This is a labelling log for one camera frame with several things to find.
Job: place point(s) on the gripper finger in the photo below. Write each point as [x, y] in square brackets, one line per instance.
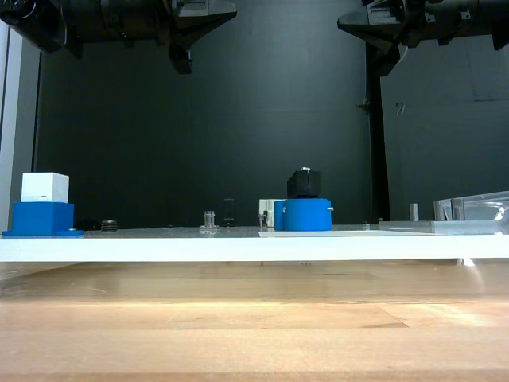
[214, 8]
[379, 36]
[199, 30]
[378, 12]

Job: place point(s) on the black D-sub connector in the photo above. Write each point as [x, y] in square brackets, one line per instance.
[303, 185]

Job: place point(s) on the blue round mount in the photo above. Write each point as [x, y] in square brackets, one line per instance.
[306, 217]

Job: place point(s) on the blue square mount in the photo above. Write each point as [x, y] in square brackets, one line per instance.
[40, 219]

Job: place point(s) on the clear plastic tub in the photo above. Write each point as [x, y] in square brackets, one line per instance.
[489, 207]

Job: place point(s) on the white task board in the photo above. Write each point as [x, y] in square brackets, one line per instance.
[159, 248]

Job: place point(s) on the grey metal block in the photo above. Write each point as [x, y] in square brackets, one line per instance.
[437, 227]

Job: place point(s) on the grey metal partition frame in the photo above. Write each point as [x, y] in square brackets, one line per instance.
[22, 119]

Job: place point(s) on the white connector housing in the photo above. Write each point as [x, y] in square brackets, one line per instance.
[265, 209]

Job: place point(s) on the small silver fitting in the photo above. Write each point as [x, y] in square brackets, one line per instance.
[208, 221]

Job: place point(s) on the black set screw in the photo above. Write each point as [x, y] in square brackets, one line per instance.
[110, 226]

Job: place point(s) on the grey metal peg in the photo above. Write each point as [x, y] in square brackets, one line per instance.
[414, 211]
[458, 211]
[438, 211]

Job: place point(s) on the white cube connector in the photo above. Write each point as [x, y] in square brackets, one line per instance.
[43, 187]

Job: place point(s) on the black vertical post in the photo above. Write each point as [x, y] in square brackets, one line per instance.
[375, 139]

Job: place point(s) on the small black upright bracket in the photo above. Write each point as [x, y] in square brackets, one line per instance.
[228, 209]

